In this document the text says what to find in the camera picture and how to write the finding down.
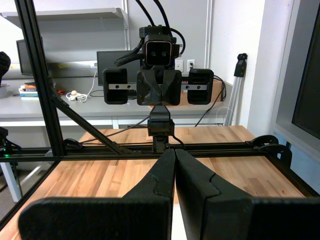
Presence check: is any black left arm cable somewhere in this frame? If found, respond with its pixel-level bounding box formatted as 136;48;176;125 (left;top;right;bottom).
170;26;187;56
152;0;173;27
134;0;156;27

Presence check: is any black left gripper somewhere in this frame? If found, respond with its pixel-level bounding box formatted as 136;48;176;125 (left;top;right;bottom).
103;66;215;107

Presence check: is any black aluminium frame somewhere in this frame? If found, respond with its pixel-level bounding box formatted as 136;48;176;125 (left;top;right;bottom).
0;0;320;226

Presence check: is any book stack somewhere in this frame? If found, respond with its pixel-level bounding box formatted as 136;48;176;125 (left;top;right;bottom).
17;84;40;101

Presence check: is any white board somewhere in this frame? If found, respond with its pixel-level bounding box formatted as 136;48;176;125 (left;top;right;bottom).
171;203;188;240

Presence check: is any black device green light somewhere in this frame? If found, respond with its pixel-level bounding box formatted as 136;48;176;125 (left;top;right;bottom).
0;126;20;163

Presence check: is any black chair back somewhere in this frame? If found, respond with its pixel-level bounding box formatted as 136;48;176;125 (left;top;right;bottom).
0;51;12;81

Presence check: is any white cable bundle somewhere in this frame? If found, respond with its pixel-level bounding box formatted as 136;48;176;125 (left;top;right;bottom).
65;89;90;103

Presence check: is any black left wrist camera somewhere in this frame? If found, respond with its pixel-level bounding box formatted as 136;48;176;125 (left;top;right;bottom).
143;34;177;68

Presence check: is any small black monitor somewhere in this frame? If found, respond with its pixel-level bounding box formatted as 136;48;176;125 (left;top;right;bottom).
15;39;35;77

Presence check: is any grey desk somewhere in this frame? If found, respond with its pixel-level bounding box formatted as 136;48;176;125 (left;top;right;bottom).
0;74;235;128

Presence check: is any large black monitor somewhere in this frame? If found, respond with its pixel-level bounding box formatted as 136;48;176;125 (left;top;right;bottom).
96;51;146;87

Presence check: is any black left camera cable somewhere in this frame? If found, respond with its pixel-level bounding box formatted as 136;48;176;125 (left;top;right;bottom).
114;41;147;68

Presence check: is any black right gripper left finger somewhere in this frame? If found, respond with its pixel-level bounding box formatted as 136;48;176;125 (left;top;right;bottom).
17;148;175;240

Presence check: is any aluminium stand black bracket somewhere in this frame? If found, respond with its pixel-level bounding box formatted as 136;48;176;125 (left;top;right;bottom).
223;52;250;127

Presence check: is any white table leg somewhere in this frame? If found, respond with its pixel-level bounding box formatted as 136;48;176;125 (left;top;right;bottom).
0;161;23;204

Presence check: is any grey wall shelf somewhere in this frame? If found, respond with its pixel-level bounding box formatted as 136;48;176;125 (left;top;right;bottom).
0;6;130;29

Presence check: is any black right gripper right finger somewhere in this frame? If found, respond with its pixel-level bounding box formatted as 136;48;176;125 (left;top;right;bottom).
175;148;320;240

